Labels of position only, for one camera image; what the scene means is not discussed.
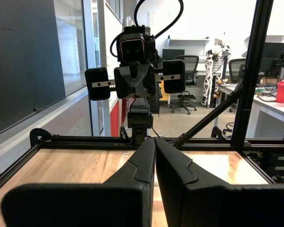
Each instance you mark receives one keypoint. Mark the black computer monitor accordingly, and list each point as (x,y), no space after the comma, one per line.
(172,54)
(269,63)

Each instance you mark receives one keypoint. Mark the red cabinet panel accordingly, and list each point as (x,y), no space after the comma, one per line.
(114,118)

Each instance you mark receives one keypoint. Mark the grey wall shelf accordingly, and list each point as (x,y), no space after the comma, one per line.
(189,41)

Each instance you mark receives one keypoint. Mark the black aluminium frame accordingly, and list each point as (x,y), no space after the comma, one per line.
(85,140)

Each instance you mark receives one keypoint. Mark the grey office chair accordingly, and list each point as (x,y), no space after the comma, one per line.
(234,68)

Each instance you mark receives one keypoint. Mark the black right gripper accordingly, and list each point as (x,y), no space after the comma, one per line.
(98,93)

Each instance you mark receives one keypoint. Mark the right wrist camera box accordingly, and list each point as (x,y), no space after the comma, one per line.
(132,49)

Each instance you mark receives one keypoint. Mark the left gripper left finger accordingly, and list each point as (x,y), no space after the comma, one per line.
(85,205)

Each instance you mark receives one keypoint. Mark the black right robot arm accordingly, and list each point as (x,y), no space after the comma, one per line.
(139,120)

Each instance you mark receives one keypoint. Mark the white lattice structure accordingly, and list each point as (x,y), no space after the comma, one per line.
(209,71)

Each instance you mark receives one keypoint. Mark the black mesh office chair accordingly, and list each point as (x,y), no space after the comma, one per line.
(185,97)

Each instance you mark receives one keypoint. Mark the white desk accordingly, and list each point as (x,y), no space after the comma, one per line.
(262,106)

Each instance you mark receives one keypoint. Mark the yellow cabinet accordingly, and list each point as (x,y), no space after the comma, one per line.
(164,95)

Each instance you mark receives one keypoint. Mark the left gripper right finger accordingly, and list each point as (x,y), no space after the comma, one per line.
(227,208)

